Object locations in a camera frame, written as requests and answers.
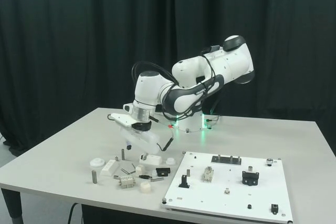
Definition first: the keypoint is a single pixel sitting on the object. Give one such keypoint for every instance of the beige multi-pin plug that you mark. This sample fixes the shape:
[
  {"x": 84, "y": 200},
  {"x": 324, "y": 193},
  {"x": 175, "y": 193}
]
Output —
[{"x": 124, "y": 182}]

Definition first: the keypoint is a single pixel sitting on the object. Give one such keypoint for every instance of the white peg holder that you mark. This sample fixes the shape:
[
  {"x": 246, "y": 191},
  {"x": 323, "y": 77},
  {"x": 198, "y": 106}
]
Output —
[
  {"x": 153, "y": 159},
  {"x": 109, "y": 168}
]

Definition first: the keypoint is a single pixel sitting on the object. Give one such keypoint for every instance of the white large gear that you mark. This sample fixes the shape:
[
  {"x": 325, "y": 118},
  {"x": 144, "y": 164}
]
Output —
[{"x": 97, "y": 162}]

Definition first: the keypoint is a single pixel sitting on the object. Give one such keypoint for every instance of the black rectangular plug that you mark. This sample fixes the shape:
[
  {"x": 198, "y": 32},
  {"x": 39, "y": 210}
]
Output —
[{"x": 162, "y": 171}]

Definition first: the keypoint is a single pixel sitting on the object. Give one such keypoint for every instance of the white task board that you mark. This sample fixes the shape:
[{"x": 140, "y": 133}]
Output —
[{"x": 225, "y": 203}]

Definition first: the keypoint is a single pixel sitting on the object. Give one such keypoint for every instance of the black table leg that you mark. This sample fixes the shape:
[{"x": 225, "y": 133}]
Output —
[{"x": 11, "y": 208}]

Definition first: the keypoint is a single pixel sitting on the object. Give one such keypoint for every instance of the black Ethernet plug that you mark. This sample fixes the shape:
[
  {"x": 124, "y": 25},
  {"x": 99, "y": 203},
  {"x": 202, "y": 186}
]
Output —
[{"x": 143, "y": 176}]

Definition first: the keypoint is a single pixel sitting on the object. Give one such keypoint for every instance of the dark metal bar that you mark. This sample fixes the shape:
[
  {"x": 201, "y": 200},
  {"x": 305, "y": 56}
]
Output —
[{"x": 157, "y": 179}]

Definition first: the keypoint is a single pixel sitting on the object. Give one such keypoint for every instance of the black curtain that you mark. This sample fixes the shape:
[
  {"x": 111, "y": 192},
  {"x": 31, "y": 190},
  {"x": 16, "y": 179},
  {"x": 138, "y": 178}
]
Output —
[{"x": 65, "y": 37}]

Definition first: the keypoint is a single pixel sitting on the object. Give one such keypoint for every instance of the white small gear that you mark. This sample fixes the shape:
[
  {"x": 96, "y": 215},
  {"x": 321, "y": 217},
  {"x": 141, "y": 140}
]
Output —
[{"x": 170, "y": 160}]

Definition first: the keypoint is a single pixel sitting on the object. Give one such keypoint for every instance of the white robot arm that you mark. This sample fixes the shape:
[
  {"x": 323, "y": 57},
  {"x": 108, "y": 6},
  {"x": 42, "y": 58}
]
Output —
[{"x": 231, "y": 64}]

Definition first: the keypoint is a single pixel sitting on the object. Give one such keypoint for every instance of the metal hex bolt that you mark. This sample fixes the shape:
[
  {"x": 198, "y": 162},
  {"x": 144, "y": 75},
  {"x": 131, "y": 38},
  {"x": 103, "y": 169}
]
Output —
[{"x": 269, "y": 161}]

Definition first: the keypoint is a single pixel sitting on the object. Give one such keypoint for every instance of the metal round peg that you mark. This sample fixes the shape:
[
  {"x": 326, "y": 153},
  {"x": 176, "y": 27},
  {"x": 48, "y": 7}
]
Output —
[{"x": 122, "y": 154}]

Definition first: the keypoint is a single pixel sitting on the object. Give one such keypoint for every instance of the grey metal plate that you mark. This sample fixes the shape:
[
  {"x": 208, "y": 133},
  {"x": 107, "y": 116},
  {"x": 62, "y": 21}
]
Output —
[{"x": 126, "y": 168}]

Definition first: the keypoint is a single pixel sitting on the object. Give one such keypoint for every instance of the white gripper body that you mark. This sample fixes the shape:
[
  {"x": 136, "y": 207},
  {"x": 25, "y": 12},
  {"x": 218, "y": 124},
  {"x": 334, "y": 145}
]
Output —
[{"x": 147, "y": 141}]

